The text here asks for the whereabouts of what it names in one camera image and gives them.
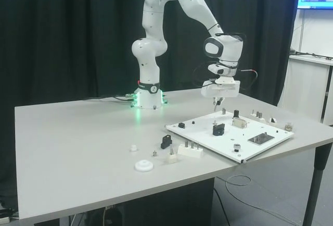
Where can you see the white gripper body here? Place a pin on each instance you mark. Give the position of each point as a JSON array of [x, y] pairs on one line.
[[221, 91]]

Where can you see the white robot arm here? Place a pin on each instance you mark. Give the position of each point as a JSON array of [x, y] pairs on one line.
[[151, 54]]

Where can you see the thick metal peg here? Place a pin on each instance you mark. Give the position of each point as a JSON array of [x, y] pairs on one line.
[[258, 113]]

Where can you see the long white peg holder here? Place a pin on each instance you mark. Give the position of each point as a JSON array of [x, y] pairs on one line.
[[190, 152]]

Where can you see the metal square peg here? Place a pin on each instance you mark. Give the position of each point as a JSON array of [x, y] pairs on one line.
[[171, 150]]

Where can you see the small white peg holder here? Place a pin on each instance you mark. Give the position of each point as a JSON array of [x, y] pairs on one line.
[[171, 158]]

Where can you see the white task board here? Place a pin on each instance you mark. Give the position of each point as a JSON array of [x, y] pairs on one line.
[[229, 135]]

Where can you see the metal BNC plug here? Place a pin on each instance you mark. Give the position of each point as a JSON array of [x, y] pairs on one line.
[[236, 148]]

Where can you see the small black plug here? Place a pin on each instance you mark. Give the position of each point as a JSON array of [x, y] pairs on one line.
[[272, 120]]

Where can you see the white plug holder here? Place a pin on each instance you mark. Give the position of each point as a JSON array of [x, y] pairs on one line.
[[272, 123]]

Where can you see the black D-SUB plug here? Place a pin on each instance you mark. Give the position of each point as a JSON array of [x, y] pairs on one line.
[[166, 143]]

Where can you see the beige metal plug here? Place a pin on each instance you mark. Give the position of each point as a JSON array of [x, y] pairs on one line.
[[288, 126]]

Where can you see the small metal bolt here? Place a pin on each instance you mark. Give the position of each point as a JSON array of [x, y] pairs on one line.
[[154, 154]]

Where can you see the white cabinet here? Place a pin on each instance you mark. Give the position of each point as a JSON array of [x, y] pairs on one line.
[[309, 88]]

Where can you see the white small gear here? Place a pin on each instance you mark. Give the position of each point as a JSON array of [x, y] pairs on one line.
[[133, 148]]

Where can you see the white large gear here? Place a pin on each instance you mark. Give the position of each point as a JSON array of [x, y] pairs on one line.
[[143, 165]]

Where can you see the black table leg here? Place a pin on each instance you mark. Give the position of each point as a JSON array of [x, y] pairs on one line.
[[316, 184]]

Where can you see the black curtain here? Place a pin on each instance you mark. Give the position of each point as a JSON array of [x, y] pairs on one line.
[[65, 28]]

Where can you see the white power strip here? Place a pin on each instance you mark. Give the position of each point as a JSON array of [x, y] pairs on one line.
[[6, 215]]

